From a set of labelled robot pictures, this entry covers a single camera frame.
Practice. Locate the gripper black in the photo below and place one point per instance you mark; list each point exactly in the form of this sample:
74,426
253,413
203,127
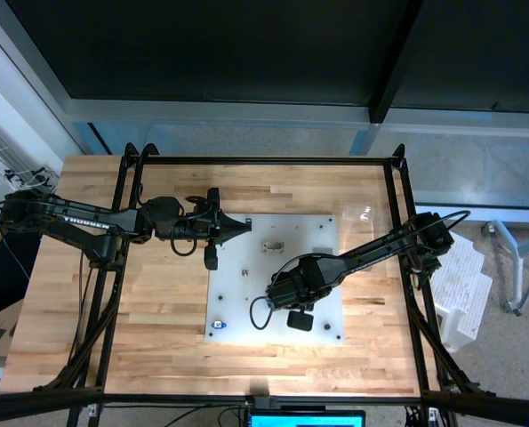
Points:
214,200
299,321

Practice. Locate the clear plastic tub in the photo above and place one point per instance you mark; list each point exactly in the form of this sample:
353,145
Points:
357,231

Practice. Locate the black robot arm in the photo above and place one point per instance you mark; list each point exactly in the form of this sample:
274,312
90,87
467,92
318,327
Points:
86,218
379,251

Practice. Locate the white taskboard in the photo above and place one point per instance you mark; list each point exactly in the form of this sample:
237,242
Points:
237,311

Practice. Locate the beige connector housing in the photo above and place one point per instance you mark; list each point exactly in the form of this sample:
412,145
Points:
273,247

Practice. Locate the blue square base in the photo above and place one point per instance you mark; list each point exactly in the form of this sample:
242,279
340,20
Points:
212,324

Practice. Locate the laptop screen with blue edge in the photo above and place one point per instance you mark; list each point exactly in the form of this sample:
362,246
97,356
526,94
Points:
304,420

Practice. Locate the grey metal stand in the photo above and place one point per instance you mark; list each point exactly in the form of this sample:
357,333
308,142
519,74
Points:
518,267

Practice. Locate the black aluminium frame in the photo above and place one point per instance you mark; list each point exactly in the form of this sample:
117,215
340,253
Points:
246,160

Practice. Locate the small black camera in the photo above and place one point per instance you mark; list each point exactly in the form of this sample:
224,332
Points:
262,399

